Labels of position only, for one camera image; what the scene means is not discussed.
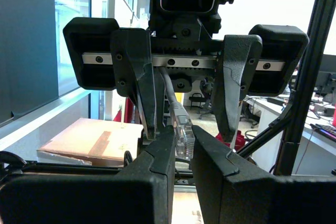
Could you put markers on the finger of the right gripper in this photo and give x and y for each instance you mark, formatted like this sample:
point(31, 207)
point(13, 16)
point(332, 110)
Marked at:
point(235, 77)

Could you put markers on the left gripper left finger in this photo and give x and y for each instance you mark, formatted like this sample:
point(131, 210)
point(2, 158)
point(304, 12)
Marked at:
point(105, 197)

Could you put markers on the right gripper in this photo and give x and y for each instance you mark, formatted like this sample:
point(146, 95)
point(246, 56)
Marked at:
point(89, 37)

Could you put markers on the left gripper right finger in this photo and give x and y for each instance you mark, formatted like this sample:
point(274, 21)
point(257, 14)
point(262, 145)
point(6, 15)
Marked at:
point(262, 200)

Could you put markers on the black office chair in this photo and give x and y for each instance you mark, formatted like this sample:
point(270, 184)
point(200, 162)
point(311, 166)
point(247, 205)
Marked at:
point(206, 103)

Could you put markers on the cardboard box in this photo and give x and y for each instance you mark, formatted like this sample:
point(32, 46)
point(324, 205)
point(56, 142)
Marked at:
point(89, 137)

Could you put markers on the window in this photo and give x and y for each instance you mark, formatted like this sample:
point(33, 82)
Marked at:
point(71, 37)

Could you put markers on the black computer monitor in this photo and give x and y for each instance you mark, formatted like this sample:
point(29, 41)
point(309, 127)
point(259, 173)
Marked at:
point(328, 74)

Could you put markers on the keyboard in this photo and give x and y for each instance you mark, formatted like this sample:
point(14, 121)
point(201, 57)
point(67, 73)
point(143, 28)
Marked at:
point(325, 129)

